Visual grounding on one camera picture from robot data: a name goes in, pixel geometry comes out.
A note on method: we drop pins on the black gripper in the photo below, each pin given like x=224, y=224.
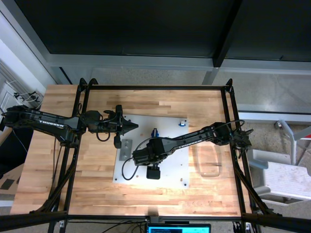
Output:
x=118, y=126
x=145, y=159

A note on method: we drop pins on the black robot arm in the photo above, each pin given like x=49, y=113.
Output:
x=48, y=122
x=189, y=139

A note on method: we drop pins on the blue round connector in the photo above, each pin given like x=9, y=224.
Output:
x=154, y=133

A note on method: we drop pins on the aluminium plate with pegs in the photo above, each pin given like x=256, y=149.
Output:
x=126, y=151

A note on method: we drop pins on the white board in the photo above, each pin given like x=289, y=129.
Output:
x=175, y=170

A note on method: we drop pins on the small blue holder white block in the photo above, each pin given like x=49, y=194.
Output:
x=182, y=124

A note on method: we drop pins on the clear plastic tub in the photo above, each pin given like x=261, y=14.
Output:
x=209, y=167

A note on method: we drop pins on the laptop screen blue edge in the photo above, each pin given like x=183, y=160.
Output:
x=178, y=229

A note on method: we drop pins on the brown cardboard box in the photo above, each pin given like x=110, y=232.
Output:
x=9, y=180

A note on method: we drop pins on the white step stool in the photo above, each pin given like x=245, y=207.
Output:
x=284, y=177

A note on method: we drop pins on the black table-level camera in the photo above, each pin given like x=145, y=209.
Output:
x=154, y=217

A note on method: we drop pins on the black frame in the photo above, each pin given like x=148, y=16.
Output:
x=233, y=121

